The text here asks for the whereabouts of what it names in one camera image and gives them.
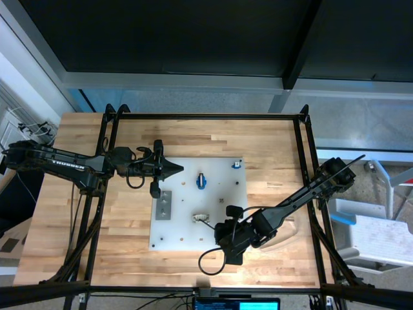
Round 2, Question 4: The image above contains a screen with blue edge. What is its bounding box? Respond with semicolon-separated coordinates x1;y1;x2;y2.
192;297;281;310

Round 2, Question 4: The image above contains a brown cardboard box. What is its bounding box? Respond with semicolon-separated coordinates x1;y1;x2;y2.
0;218;33;276

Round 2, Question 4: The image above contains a white board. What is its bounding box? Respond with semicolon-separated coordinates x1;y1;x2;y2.
147;156;248;251

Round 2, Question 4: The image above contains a black plug cable bundle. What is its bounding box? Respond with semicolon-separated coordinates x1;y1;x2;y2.
17;121;57;143

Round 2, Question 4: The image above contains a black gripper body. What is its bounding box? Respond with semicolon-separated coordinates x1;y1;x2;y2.
225;205;256;267
141;139;167;199

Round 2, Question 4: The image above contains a black metal frame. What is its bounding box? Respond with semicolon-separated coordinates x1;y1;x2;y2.
0;103;377;310

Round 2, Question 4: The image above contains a grey metal plate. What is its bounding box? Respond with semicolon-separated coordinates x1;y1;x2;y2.
154;190;173;221

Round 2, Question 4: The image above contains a white step stool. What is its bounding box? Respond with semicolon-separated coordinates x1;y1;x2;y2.
332;160;413;274

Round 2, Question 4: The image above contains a blue holder with silver connector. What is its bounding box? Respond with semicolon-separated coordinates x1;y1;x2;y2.
195;172;208;192

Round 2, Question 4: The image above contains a clear plastic container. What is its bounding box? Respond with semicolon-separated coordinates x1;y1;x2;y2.
257;215;305;258

